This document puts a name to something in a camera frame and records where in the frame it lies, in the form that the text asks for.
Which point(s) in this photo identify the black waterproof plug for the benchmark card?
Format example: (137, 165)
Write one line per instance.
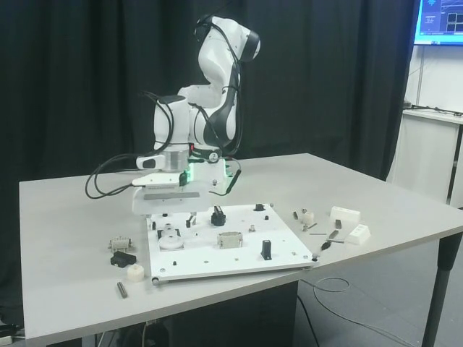
(217, 218)

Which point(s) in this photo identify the grey metal connector plug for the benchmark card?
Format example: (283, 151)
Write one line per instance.
(121, 243)

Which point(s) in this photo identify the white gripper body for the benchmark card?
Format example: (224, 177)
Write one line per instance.
(170, 206)

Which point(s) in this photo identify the white medium gear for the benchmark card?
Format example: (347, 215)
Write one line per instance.
(168, 227)

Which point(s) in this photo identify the dark metal round peg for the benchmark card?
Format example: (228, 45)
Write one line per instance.
(120, 290)

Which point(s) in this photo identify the black square peg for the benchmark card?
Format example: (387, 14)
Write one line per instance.
(338, 224)

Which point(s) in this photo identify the black curtain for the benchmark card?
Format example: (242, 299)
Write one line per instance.
(90, 72)

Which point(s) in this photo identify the white large gear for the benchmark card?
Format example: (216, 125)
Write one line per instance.
(170, 243)

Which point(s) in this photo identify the grey USB plug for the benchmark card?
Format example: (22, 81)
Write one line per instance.
(333, 235)

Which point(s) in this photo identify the small white holder block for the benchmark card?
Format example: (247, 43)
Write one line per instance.
(135, 273)

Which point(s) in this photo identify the sloped white peg holder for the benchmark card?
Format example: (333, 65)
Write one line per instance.
(358, 235)

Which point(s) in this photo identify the black table leg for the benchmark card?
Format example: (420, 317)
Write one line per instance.
(439, 289)

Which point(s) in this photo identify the black D-SUB plug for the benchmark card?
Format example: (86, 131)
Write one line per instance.
(123, 259)

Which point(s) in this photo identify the white small gear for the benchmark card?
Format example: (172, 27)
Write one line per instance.
(307, 218)

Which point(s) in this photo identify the white cabinet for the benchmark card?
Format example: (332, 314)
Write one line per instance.
(430, 155)

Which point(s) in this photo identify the long white peg holder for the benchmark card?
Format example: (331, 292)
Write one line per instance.
(345, 214)

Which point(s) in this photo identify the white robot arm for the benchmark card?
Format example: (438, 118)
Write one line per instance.
(217, 72)

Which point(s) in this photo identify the white task board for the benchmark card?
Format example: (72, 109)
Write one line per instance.
(231, 262)

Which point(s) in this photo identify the blue screen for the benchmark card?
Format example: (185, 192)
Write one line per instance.
(439, 21)

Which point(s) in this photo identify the small metal bolt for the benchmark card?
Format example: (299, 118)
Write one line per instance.
(306, 227)

